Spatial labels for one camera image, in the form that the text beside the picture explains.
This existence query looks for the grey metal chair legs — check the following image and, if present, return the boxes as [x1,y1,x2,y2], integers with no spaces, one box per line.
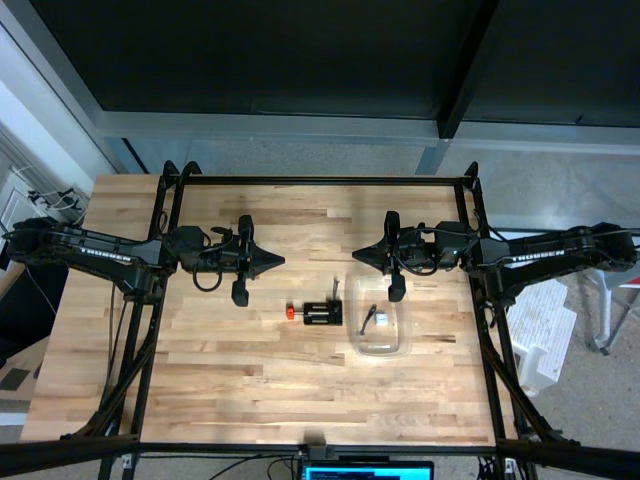
[574,259,640,357]

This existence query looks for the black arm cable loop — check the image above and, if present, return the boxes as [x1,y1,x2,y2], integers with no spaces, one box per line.
[192,227,236,293]
[397,225,476,277]

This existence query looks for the bundle of black white cables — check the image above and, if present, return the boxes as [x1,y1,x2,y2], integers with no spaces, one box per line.
[27,187,86,211]

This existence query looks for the black vise with orange knob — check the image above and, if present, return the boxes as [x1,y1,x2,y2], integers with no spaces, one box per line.
[285,301,345,326]

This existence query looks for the clear plastic tub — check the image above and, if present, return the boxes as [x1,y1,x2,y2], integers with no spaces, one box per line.
[349,276,412,359]

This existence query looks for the black metal frame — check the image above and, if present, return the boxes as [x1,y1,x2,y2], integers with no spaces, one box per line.
[0,159,640,480]

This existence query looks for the white foam block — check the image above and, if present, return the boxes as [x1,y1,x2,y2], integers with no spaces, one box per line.
[504,277,581,399]

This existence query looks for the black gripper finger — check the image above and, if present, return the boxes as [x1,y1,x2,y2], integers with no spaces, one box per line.
[351,238,386,258]
[351,255,386,277]
[252,259,287,279]
[252,240,287,262]

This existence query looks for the brown cardboard box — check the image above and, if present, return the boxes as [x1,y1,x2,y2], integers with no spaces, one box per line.
[0,334,51,401]

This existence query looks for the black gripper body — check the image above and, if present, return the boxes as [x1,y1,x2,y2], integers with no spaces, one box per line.
[219,214,257,307]
[382,211,436,304]

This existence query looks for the laptop screen with blue edge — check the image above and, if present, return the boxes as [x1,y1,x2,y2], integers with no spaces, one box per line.
[298,460,435,480]

